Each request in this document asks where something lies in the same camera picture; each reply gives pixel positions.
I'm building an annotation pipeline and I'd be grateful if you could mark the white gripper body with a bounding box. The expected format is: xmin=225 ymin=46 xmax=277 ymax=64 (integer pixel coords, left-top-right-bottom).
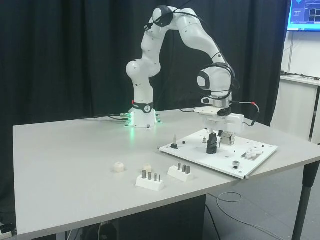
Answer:
xmin=202 ymin=113 xmax=245 ymax=134

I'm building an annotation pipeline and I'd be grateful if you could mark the white square peg holder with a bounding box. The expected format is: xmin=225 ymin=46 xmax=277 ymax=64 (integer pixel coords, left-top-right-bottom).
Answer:
xmin=166 ymin=164 xmax=195 ymax=183

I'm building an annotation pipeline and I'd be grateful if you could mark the white round peg holder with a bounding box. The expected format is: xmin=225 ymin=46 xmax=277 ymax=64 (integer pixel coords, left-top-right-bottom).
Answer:
xmin=134 ymin=173 xmax=165 ymax=192

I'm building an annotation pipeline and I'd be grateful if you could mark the flat white mounting plate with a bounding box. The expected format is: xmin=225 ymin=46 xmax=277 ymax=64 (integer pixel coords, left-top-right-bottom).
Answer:
xmin=194 ymin=105 xmax=221 ymax=117

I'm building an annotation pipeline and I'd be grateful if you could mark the white task board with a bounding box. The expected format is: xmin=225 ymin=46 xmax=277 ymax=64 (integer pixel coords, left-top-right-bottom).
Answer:
xmin=156 ymin=128 xmax=279 ymax=181

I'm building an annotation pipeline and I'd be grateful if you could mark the white cabinet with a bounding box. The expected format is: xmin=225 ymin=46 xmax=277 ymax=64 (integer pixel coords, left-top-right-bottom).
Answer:
xmin=271 ymin=73 xmax=320 ymax=146

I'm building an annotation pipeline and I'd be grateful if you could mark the black table leg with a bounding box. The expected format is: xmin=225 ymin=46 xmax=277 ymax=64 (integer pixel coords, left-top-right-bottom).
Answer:
xmin=292 ymin=163 xmax=316 ymax=240

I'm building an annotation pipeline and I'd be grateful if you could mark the blue screen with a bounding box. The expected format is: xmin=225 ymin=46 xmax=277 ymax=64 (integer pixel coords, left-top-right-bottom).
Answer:
xmin=286 ymin=0 xmax=320 ymax=33

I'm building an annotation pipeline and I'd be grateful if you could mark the black curtain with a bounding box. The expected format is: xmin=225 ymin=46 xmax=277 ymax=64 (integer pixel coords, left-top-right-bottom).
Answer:
xmin=0 ymin=0 xmax=292 ymax=226

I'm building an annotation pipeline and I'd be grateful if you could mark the silver sensor ring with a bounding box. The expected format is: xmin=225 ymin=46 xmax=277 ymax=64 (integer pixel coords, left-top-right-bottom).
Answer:
xmin=212 ymin=98 xmax=232 ymax=109

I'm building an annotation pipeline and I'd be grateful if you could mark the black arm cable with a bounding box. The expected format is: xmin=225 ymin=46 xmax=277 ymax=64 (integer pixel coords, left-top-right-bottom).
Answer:
xmin=142 ymin=6 xmax=238 ymax=101

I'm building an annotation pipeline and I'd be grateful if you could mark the grey cable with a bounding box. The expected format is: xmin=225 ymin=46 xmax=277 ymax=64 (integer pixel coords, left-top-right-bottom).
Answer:
xmin=206 ymin=191 xmax=251 ymax=240

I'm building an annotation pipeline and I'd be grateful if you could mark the black base cable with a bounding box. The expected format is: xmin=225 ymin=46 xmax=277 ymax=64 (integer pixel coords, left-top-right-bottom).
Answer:
xmin=84 ymin=113 xmax=131 ymax=121

